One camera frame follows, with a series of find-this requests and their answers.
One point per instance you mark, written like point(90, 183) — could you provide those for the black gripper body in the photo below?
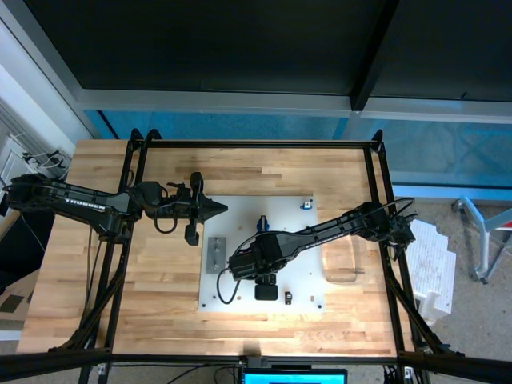
point(266, 292)
point(184, 202)

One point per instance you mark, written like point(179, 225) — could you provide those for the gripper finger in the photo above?
point(210, 204)
point(210, 213)

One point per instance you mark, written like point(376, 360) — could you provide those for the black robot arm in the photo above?
point(80, 202)
point(320, 236)

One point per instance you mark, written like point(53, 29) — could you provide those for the black connector housing block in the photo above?
point(288, 298)

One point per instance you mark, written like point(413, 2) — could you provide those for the small blue white connector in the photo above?
point(307, 205)

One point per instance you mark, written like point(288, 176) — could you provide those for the white task board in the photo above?
point(296, 280)

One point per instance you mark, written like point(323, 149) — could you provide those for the grey metal plate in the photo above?
point(211, 256)

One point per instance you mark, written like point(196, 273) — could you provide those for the clear plastic tub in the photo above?
point(340, 260)

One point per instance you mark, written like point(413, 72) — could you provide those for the blue laptop screen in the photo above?
point(292, 378)

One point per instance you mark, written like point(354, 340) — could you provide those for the white ribbed foam block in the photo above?
point(436, 272)

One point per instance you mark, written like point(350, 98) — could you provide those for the brown cardboard box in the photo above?
point(20, 286)

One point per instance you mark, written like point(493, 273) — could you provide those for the silver metal stand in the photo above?
point(482, 256)

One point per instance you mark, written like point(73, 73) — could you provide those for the black table camera mount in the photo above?
point(254, 362)

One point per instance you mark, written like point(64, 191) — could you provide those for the black table frame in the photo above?
point(48, 360)

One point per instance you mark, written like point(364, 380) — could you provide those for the black wall post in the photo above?
point(372, 60)

